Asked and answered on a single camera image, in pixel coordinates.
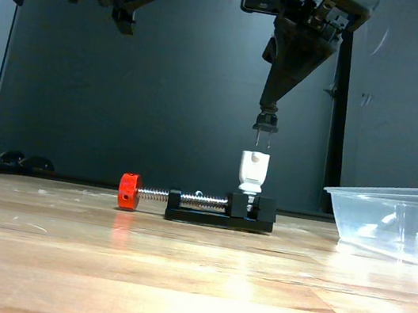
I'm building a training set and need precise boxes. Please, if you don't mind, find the black power plug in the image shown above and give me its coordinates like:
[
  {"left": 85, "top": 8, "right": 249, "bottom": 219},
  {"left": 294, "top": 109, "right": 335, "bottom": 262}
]
[{"left": 249, "top": 109, "right": 282, "bottom": 153}]

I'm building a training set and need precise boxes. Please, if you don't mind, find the white receptacle socket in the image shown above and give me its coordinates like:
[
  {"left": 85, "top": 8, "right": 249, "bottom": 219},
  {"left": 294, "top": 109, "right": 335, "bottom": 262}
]
[{"left": 234, "top": 148, "right": 272, "bottom": 199}]

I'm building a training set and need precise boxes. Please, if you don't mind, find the clear plastic tub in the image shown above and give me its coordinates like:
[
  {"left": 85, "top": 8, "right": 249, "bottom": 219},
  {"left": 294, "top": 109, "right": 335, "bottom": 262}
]
[{"left": 313, "top": 167, "right": 418, "bottom": 268}]

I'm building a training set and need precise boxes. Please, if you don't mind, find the black vise with red knob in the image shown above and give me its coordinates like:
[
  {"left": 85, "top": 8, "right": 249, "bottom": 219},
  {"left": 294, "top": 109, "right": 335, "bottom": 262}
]
[{"left": 114, "top": 170, "right": 280, "bottom": 239}]

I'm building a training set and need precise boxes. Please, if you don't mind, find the black arched frame bracket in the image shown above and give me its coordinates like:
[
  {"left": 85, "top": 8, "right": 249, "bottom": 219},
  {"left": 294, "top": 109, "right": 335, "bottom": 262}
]
[
  {"left": 19, "top": 152, "right": 58, "bottom": 174},
  {"left": 0, "top": 147, "right": 27, "bottom": 167}
]

